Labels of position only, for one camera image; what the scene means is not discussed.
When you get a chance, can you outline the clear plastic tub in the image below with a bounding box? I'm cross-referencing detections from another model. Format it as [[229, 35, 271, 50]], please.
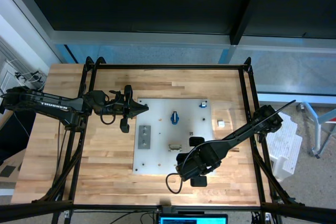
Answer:
[[213, 102, 236, 143]]

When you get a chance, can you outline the black metal frame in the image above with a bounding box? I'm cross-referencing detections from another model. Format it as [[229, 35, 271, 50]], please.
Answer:
[[0, 56, 336, 224]]

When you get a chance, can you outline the black table level camera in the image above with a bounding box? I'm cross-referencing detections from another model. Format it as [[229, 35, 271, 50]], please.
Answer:
[[156, 199, 176, 214]]

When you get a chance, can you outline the grey metal plate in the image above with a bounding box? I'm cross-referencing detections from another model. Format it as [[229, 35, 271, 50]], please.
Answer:
[[137, 124, 152, 151]]

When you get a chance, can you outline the laptop with blue screen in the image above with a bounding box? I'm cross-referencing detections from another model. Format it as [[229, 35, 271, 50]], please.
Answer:
[[156, 213, 228, 224]]

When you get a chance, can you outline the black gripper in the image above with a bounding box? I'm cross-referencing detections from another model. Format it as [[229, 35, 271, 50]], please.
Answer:
[[101, 84, 150, 133], [175, 136, 220, 187]]

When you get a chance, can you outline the white and black cable bundle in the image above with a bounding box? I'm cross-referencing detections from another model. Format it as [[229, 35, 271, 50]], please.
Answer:
[[14, 70, 45, 83]]

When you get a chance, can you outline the white task board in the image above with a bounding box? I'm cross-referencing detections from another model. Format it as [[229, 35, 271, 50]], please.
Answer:
[[133, 98, 217, 175]]

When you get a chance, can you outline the grey metal chair base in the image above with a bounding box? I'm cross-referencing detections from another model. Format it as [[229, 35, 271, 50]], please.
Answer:
[[296, 100, 336, 159]]

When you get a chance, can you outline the brown cardboard box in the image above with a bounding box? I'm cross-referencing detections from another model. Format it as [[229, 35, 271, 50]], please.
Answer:
[[0, 147, 28, 192]]

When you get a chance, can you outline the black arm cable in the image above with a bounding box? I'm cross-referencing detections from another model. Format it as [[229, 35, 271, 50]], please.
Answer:
[[165, 173, 184, 195], [100, 112, 117, 125]]

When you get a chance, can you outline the white foam packing block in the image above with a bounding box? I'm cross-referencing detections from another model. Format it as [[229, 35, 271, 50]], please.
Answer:
[[265, 113, 303, 183]]

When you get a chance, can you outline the blue connector holder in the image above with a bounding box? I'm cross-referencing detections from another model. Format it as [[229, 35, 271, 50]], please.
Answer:
[[170, 111, 181, 125]]

